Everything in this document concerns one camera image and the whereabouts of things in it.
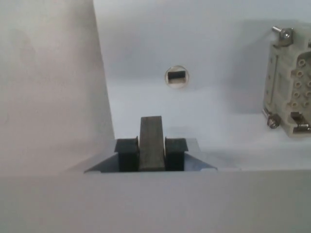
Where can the white peg holder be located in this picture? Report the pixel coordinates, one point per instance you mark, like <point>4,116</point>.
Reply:
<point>194,36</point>

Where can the metal square peg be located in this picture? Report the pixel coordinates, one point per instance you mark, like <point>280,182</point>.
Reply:
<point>151,143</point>

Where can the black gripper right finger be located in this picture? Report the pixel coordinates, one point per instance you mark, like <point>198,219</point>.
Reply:
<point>175,151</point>

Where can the beige multi-pin plug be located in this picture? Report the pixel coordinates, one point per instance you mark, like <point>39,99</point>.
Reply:
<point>289,85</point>

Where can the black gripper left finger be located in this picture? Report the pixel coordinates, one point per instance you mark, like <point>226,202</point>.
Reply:
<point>125,150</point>

